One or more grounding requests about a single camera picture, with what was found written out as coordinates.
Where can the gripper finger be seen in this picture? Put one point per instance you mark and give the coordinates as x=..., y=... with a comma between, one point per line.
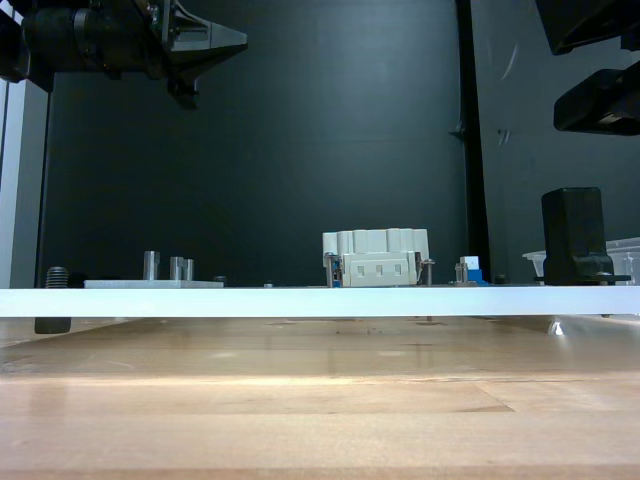
x=225, y=37
x=215, y=57

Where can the medium steel bar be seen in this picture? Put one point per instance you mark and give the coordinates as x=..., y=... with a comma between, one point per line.
x=175, y=267

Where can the thin steel bar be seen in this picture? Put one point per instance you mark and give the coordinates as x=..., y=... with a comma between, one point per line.
x=189, y=270

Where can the thick steel bar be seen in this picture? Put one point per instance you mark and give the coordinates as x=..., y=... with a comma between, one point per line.
x=151, y=265

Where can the black plastic socket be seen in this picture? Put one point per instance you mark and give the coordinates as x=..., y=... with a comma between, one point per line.
x=575, y=230

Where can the clear plastic tub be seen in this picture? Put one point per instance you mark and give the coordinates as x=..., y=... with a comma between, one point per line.
x=627, y=262

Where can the small blue white connector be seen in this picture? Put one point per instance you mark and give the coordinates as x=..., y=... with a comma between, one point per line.
x=472, y=275

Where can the grey pillar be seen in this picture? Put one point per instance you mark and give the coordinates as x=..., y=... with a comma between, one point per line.
x=20, y=200

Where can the small metal clamp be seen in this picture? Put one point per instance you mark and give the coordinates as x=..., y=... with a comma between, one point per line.
x=459, y=274

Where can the silver mounting screw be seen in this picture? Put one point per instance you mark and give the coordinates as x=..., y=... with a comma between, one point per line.
x=429, y=274

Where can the grey metal plate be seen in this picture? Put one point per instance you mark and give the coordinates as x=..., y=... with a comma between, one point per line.
x=150, y=284

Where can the beige connector housing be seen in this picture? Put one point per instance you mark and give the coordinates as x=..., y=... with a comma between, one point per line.
x=375, y=250

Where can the blue plug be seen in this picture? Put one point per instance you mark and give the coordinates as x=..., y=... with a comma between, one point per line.
x=337, y=276

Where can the black threaded bolt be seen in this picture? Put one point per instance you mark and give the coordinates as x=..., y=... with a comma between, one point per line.
x=56, y=277

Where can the white task board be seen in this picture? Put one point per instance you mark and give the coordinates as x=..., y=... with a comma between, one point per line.
x=320, y=302

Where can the black board foot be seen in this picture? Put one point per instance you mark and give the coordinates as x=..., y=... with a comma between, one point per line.
x=50, y=326

